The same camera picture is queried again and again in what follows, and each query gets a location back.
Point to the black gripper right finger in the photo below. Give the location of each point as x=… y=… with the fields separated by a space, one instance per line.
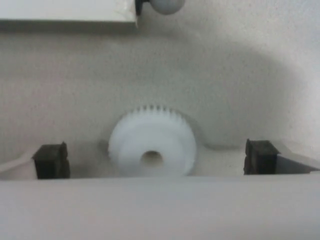
x=261 y=157

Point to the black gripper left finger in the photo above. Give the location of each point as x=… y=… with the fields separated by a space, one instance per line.
x=51 y=162

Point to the white medium gear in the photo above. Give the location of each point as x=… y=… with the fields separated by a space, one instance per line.
x=150 y=132

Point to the white task board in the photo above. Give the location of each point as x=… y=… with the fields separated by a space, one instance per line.
x=62 y=11

